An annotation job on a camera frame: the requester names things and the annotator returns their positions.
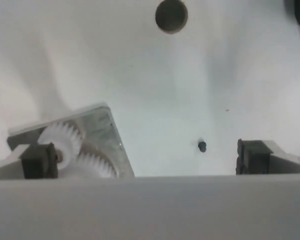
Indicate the small black board stud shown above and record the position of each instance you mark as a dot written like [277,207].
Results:
[202,147]

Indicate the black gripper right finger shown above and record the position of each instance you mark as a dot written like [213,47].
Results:
[252,157]

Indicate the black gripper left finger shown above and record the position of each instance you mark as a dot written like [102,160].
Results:
[38,161]

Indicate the white large gear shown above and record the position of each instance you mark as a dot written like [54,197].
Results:
[97,165]

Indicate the white task board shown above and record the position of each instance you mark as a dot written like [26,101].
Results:
[165,87]

